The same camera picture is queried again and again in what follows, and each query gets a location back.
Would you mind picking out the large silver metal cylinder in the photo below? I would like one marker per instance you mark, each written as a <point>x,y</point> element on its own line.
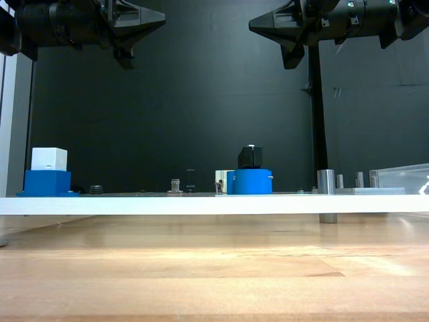
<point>325,182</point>

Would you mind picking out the beige rectangular connector housing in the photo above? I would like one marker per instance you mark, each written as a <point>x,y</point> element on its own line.
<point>221,179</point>

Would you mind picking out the white cube plug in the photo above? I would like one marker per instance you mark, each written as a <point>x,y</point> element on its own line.
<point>48,159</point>

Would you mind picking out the small metal pin bracket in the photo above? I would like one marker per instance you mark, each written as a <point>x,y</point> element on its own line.
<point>218,188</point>

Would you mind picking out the black block plug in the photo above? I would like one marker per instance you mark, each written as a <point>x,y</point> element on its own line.
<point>249,157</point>

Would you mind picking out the white assembly board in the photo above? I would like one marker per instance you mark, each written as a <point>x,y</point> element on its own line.
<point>167,204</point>

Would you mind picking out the medium silver metal peg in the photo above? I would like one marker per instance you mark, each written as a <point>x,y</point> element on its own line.
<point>359,179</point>

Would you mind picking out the clear plastic tub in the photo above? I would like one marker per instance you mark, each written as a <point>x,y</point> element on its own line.
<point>402,177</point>

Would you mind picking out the blue square socket base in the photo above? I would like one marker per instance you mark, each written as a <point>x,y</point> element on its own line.
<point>47,182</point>

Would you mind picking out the grey aluminium room frame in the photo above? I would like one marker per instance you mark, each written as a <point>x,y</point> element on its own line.
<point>13,134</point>

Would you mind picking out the black metal frame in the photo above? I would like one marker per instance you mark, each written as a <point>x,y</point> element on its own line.
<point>318,134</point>

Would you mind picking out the thin silver metal peg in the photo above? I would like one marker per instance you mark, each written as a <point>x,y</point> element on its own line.
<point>339,181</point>

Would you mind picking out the small black connector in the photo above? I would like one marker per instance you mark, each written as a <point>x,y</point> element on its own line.
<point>190,179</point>

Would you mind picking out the black knurled screw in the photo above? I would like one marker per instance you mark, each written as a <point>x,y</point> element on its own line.
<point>96,189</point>

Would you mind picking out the blue round holder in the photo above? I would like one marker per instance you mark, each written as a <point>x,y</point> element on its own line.
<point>253,181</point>

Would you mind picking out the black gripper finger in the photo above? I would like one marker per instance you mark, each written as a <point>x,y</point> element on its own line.
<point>147,16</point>
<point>268,21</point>
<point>134,35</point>
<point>278,37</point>

